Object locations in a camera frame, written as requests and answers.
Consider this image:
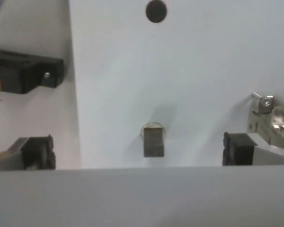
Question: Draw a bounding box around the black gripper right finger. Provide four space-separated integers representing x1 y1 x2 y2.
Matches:
222 131 284 167

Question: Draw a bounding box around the metal square peg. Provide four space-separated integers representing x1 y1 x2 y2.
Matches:
143 127 166 158

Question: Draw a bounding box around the white task board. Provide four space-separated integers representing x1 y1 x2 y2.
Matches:
70 0 284 170

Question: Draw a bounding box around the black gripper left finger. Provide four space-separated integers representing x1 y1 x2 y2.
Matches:
0 134 57 171

